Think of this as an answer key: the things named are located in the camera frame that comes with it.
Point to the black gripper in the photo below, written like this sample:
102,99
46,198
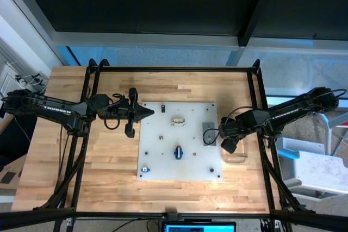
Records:
231,128
131,96

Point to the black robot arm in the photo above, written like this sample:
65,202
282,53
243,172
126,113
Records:
285,111
54,108

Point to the white taskboard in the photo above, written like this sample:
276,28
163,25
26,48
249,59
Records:
163,123

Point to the black socket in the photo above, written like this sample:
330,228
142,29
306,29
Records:
163,108

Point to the grey metal peg holder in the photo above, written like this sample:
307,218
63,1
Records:
210,142

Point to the clear plastic tub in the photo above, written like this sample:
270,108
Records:
235,162

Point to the cream connector housing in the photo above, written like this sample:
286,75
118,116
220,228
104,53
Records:
178,122

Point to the black D-sub connector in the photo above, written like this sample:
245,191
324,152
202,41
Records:
178,151

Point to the white metal cart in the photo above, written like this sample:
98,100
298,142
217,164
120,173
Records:
320,166

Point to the laptop screen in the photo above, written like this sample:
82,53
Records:
198,228

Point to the red white sign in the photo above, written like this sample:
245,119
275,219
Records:
343,123

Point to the black aluminium frame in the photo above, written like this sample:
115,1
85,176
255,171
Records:
174,69

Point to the small blue mount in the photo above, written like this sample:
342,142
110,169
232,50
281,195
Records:
141,169

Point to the black camera bracket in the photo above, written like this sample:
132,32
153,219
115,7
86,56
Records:
171,213

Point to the black wall pillar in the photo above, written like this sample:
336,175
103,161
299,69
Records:
253,12

